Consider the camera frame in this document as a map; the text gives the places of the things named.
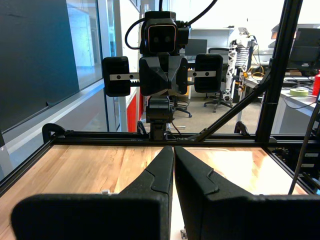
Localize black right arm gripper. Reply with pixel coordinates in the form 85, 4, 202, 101
101, 53, 224, 98

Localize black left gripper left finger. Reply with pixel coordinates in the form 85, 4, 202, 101
10, 145, 175, 240

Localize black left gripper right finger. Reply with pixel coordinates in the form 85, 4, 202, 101
174, 145, 320, 240

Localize small black computer monitor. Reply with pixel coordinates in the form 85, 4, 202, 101
184, 38, 208, 57

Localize red and white cabinet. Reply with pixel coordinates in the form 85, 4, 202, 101
126, 87, 145, 133

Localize black office chair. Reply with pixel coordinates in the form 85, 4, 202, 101
203, 47, 235, 114

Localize white shelf unit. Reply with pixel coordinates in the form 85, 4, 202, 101
189, 26, 236, 63

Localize white humanoid robot figure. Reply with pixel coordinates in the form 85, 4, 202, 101
223, 26, 256, 102

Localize white office desk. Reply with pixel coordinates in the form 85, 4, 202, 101
243, 74, 320, 136

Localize green tape roll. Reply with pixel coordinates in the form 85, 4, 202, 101
289, 87, 310, 97

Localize large black computer monitor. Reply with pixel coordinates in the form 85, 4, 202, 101
286, 27, 320, 70

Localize red bottle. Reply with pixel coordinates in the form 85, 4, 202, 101
312, 70, 320, 97

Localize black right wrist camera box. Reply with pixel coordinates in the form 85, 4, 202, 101
144, 11, 190, 55

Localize black stool with ring base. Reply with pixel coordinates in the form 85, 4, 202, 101
169, 96, 193, 119

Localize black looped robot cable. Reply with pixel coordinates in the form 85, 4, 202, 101
124, 17, 146, 50

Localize black curved robot cable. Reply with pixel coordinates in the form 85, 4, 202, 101
187, 0, 219, 26

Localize white window frame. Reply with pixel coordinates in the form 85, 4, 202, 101
97, 0, 128, 133

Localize black hanging cable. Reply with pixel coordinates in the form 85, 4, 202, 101
288, 101, 320, 196

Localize black aluminium table frame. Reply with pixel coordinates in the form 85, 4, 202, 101
0, 0, 320, 198

